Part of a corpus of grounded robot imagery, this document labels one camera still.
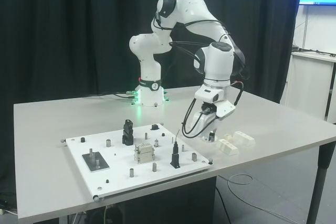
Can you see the small white holder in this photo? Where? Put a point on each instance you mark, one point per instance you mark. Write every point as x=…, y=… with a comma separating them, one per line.
x=227, y=137

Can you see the white task board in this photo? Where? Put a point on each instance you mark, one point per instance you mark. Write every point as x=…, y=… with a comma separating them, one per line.
x=118, y=161

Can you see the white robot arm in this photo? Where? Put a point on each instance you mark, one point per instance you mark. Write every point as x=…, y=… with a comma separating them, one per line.
x=147, y=51

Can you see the beige rectangular plug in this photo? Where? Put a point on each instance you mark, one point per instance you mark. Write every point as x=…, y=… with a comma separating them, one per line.
x=144, y=152

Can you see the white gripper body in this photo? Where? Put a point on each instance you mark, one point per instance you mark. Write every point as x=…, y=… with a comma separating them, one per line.
x=204, y=125

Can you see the small dark metal bolt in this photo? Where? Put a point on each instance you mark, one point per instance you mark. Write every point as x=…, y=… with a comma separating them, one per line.
x=211, y=137

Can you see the metal round peg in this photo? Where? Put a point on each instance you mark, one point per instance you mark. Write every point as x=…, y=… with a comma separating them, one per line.
x=107, y=143
x=131, y=172

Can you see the long white peg holder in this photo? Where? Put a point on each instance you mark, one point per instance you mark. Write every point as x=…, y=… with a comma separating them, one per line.
x=244, y=138
x=228, y=147

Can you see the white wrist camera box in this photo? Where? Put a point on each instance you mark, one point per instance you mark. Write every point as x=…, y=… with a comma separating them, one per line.
x=208, y=93

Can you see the metal square peg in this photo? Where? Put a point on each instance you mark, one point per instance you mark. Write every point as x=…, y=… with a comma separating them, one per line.
x=194, y=157
x=154, y=168

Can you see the black table leg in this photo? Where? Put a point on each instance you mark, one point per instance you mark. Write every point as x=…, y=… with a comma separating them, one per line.
x=319, y=182

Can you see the flat white mounting plate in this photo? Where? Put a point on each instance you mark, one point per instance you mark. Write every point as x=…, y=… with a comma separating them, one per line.
x=225, y=109

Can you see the black curtain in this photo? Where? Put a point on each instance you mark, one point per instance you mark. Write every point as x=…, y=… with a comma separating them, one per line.
x=52, y=24

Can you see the black D-SUB plug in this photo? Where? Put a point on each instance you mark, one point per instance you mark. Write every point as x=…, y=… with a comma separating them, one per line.
x=127, y=136

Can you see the metal BNC plug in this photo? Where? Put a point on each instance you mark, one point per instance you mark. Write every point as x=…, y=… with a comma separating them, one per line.
x=157, y=143

